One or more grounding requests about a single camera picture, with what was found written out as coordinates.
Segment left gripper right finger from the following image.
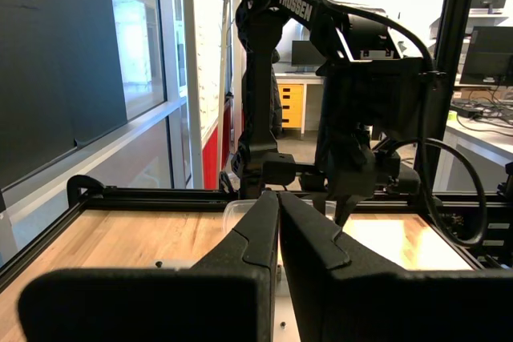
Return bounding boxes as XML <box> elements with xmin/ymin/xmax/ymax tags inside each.
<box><xmin>278</xmin><ymin>191</ymin><xmax>513</xmax><ymax>342</ymax></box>

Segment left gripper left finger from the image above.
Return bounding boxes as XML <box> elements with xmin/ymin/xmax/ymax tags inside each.
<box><xmin>18</xmin><ymin>191</ymin><xmax>280</xmax><ymax>342</ymax></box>

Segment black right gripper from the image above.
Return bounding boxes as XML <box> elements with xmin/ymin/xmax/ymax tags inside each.
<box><xmin>312</xmin><ymin>55</ymin><xmax>438</xmax><ymax>226</ymax></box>

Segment yellow drawer cabinet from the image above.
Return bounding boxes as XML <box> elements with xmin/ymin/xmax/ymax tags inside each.
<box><xmin>276</xmin><ymin>83</ymin><xmax>305</xmax><ymax>130</ymax></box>

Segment clear plastic tub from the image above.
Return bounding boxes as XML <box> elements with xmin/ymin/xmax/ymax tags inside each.
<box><xmin>223</xmin><ymin>197</ymin><xmax>345</xmax><ymax>235</ymax></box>

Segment whiteboard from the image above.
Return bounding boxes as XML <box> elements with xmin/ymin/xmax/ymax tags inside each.
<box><xmin>191</xmin><ymin>0</ymin><xmax>226</xmax><ymax>149</ymax></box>

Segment large black monitor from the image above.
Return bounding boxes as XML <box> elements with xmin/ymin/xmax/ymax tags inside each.
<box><xmin>458</xmin><ymin>25</ymin><xmax>513</xmax><ymax>87</ymax></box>

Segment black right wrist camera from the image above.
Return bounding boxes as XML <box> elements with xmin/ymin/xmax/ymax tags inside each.
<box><xmin>372</xmin><ymin>148</ymin><xmax>422</xmax><ymax>195</ymax></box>

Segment black cable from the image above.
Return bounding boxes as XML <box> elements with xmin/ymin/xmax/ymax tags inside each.
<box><xmin>328</xmin><ymin>1</ymin><xmax>488</xmax><ymax>247</ymax></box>

